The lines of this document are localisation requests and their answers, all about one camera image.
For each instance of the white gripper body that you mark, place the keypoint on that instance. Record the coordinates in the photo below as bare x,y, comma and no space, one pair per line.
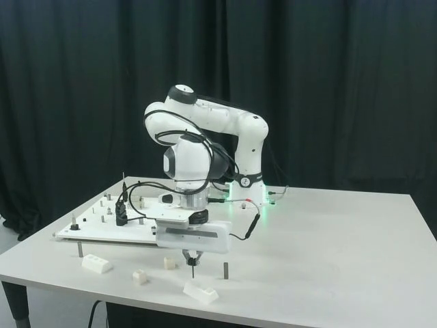
205,239

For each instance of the metal square peg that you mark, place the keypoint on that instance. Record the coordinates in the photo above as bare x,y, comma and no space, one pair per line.
193,270

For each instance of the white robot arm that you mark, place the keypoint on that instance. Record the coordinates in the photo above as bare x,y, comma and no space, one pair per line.
249,136

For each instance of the dark metal standing peg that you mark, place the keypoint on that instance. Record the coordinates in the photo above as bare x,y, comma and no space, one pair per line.
80,249
225,270

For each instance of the white three-hole peg holder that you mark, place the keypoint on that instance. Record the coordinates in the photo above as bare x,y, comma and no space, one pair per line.
96,263
200,292

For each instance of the small white holder square hole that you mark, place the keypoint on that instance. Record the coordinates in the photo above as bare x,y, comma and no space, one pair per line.
141,277

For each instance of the flat white mounting plate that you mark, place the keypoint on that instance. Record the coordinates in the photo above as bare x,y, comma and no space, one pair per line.
170,220

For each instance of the black cabinet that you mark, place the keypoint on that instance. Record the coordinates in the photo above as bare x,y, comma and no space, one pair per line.
153,317

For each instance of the white task board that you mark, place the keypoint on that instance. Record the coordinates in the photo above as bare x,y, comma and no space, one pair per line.
88,232

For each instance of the metal bolt black base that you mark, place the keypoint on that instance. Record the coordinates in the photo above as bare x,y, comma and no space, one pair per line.
73,223

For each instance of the black table leg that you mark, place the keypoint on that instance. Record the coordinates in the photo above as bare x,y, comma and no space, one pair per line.
15,304

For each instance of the black curtain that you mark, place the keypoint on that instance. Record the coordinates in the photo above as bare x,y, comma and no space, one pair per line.
68,68

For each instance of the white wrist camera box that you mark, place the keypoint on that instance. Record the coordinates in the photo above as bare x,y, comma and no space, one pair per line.
168,199

